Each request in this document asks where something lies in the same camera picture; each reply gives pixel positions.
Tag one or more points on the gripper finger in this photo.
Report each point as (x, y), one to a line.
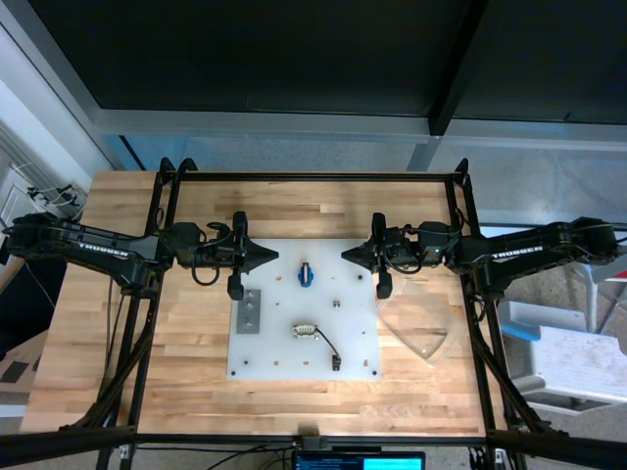
(361, 250)
(361, 260)
(259, 259)
(259, 250)

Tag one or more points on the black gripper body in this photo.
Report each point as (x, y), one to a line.
(394, 252)
(230, 252)

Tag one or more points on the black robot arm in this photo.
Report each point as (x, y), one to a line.
(519, 252)
(98, 247)

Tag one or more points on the screen with blue edge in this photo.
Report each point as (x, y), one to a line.
(382, 462)

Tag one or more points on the white speckled panel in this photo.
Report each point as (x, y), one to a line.
(578, 367)

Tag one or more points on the white power strip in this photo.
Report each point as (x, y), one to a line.
(49, 196)

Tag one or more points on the cardboard box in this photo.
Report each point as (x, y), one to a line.
(19, 360)

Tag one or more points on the white board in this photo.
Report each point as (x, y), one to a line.
(289, 350)

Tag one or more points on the blue clamp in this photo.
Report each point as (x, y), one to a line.
(299, 283)

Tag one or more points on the small black table camera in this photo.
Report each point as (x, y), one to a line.
(310, 443)

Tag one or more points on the silver connector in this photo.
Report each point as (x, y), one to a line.
(305, 273)

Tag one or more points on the grey metal plate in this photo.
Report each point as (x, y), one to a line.
(255, 328)

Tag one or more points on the black metal frame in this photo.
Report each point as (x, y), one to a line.
(294, 176)

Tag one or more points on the clear plastic tub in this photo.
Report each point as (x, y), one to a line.
(416, 323)

